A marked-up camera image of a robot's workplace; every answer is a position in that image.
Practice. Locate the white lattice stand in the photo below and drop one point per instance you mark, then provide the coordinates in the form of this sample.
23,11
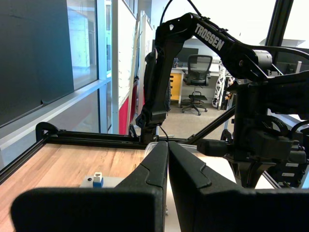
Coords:
218,84

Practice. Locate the red partition panel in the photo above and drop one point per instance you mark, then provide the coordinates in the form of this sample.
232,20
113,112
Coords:
123,116

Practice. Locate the clear plastic tub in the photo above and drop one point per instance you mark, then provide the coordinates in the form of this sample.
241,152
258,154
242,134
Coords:
150,148

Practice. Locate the blue and white connector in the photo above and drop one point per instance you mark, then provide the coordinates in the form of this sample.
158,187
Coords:
97,184

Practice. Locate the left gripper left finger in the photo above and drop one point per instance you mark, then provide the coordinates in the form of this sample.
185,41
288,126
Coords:
96,210

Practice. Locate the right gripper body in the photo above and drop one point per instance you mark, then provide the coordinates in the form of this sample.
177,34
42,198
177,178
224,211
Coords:
260,142

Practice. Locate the black mesh office chair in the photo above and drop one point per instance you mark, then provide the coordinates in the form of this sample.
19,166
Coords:
196,79

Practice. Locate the black computer monitor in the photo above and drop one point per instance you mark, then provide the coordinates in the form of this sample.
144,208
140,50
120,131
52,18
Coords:
188,54

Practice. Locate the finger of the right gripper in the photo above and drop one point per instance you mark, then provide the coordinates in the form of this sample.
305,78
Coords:
258,174
241,171

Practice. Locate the black controller box with labels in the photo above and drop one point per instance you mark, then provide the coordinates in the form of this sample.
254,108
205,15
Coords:
289,181

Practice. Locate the white taskboard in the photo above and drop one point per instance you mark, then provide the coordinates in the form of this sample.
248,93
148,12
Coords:
111,181

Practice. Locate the black aluminium frame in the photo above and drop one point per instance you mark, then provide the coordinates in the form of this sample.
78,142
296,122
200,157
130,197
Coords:
96,138

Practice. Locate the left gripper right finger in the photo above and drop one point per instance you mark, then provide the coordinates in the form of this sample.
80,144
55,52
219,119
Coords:
241,210

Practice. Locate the black Trossen right arm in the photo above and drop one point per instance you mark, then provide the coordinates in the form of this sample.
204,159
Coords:
210,39

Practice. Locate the yellow drawer cabinet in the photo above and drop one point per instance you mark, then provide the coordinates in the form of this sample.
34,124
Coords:
176,87

